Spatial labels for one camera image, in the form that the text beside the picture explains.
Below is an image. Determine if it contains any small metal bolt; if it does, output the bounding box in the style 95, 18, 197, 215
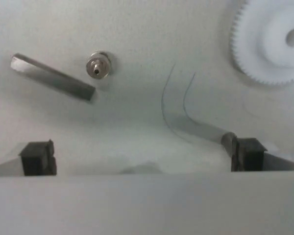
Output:
85, 50, 115, 80

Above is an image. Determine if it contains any thin black rod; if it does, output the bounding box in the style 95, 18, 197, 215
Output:
196, 121, 237, 157

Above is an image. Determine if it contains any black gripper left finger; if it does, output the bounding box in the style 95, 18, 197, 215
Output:
0, 139, 57, 177

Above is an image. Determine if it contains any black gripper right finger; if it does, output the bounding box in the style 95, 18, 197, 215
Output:
231, 137, 294, 172

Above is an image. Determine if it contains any white large gear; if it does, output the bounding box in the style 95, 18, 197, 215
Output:
228, 0, 294, 87

